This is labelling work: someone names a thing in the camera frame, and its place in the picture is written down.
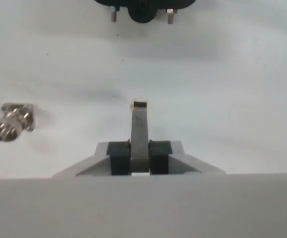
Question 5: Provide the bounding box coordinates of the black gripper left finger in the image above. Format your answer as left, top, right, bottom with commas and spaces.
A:
51, 140, 132, 178

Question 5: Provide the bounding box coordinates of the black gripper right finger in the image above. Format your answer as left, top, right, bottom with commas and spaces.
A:
147, 139, 226, 176

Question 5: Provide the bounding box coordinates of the black D-SUB plug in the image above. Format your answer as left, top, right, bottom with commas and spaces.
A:
93, 0, 197, 25

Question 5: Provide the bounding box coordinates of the metal BNC plug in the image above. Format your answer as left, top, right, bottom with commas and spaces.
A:
0, 111, 31, 142

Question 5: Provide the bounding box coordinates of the metal square peg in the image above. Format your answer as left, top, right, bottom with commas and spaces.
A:
129, 100, 150, 174

